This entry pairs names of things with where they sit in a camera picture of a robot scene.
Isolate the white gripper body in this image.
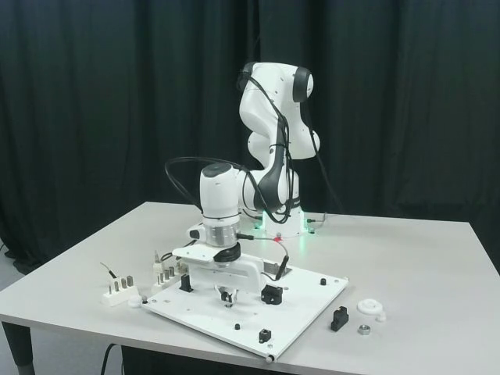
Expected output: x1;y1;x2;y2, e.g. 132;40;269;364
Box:
186;255;263;293

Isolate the white task board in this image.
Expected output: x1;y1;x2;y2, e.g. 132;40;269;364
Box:
140;259;351;363

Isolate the white peg holder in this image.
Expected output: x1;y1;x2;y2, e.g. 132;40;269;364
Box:
150;275;184;293
101;287;141;307

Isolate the black cabinet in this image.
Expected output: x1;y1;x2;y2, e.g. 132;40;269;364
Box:
120;343;274;375

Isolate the black D-SUB plug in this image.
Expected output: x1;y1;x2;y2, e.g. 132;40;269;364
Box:
330;306;351;333

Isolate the white large gear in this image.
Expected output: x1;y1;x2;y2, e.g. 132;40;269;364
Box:
358;298;386;316

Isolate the black table leg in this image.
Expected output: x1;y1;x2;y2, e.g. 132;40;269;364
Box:
1;320;33;375

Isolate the black curtain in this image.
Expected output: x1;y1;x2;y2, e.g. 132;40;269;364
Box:
0;0;500;274

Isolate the flat white mount plate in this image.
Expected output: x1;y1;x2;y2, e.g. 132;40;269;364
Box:
171;246;227;263

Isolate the thin black rod on wire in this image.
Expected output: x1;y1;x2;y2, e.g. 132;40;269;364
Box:
236;230;291;282

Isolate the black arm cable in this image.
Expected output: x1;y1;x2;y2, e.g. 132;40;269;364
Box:
164;0;304;230

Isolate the thick black cable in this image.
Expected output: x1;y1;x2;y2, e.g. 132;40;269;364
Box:
102;342;123;375

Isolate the long black cable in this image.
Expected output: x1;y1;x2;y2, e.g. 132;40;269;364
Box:
303;93;347;215

